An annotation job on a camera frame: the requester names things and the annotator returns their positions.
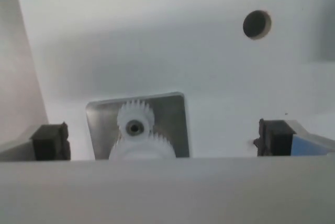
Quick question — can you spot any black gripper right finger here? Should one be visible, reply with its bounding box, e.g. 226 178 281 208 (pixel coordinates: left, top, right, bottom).
257 118 335 157

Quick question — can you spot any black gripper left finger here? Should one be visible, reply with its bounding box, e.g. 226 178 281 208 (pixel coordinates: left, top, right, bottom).
0 121 72 162

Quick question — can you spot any white small gear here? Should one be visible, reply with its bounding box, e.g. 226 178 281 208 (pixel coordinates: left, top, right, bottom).
116 99 153 141

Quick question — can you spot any white task board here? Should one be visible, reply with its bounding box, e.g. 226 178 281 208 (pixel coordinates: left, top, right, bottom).
10 0 335 161

